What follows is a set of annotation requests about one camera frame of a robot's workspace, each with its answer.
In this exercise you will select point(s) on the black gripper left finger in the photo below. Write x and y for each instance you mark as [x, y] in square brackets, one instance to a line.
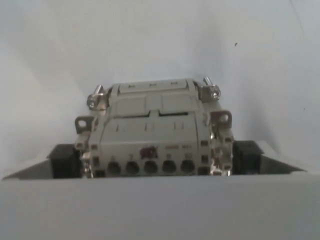
[65, 162]

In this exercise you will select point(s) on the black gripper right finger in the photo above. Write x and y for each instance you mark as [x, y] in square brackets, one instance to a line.
[246, 158]

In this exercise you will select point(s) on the beige waterproof plug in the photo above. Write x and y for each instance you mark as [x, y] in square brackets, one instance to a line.
[160, 150]

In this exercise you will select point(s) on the white task board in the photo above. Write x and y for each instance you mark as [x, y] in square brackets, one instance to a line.
[75, 50]

